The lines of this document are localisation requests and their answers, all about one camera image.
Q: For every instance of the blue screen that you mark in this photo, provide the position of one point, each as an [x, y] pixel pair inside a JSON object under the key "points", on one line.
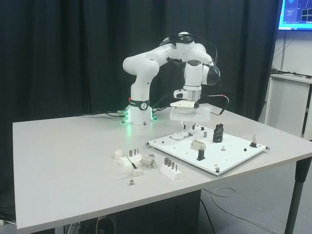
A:
{"points": [[296, 14]]}

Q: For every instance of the white task board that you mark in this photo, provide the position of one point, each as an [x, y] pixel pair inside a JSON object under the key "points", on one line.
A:
{"points": [[185, 151]]}

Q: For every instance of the white medium gear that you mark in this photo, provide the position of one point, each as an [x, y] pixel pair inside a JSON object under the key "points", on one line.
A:
{"points": [[184, 133]]}

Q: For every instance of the black curtain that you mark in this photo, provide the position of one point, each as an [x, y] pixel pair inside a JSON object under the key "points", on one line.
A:
{"points": [[61, 48]]}

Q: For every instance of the thick metal square peg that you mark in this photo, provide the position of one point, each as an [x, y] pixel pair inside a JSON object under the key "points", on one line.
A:
{"points": [[166, 162]]}

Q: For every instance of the slim metal square peg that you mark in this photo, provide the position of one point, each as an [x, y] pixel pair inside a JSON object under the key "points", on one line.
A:
{"points": [[173, 165]]}

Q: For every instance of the white cabinet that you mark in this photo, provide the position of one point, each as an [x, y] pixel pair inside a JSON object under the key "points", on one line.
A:
{"points": [[285, 104]]}

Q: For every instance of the medium metal square peg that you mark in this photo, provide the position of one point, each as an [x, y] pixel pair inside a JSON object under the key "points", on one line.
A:
{"points": [[170, 163]]}

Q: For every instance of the white long peg holder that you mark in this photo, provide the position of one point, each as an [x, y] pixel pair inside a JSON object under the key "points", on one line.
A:
{"points": [[126, 161]]}

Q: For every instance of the black table leg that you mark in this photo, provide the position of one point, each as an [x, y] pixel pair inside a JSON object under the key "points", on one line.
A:
{"points": [[296, 195]]}

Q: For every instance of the white large gear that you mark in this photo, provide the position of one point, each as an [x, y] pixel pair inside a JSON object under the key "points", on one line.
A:
{"points": [[176, 136]]}

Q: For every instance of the grey waterproof plug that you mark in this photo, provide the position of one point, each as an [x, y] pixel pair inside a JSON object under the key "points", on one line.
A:
{"points": [[147, 162]]}

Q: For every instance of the thick metal round peg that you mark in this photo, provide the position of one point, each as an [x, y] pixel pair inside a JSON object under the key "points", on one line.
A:
{"points": [[130, 153]]}

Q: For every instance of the metal nut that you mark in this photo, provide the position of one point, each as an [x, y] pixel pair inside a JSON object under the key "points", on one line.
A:
{"points": [[150, 156]]}

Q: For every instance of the white round holder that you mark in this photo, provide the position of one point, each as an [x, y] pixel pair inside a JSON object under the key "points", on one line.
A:
{"points": [[118, 154]]}

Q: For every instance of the black D-SUB plug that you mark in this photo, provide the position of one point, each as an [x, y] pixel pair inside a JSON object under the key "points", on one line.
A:
{"points": [[217, 134]]}

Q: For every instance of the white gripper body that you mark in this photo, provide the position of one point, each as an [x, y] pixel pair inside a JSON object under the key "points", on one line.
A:
{"points": [[190, 113]]}

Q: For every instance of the small white plug holder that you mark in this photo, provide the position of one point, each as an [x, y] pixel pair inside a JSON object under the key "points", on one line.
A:
{"points": [[136, 172]]}

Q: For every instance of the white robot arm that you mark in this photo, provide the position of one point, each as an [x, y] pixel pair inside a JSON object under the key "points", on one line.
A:
{"points": [[141, 65]]}

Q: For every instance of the white wedge peg holder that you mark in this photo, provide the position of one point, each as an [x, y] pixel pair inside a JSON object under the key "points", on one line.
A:
{"points": [[170, 173]]}

